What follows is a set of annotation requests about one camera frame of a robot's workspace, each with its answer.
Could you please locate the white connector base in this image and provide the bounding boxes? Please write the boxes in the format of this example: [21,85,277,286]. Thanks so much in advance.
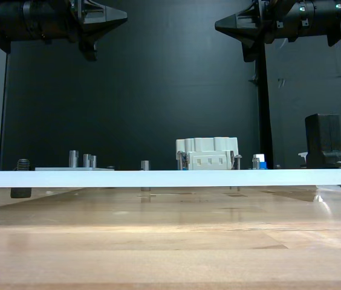
[187,150,234,171]

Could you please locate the black frame post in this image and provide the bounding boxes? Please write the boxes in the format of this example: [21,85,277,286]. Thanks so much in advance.
[248,43,274,170]

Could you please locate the white and blue connector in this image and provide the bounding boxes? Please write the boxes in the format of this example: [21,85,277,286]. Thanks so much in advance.
[255,153,267,170]

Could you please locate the black rubber foot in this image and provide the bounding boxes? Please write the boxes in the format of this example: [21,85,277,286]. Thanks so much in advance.
[10,187,32,199]

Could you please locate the white taskboard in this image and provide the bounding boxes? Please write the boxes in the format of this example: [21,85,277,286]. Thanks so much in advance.
[0,168,341,189]

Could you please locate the tall thick metal bar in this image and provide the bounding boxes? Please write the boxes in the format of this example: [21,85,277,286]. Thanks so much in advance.
[68,150,79,168]

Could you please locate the black plug housing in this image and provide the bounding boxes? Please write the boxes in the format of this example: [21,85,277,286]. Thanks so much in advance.
[299,112,341,169]

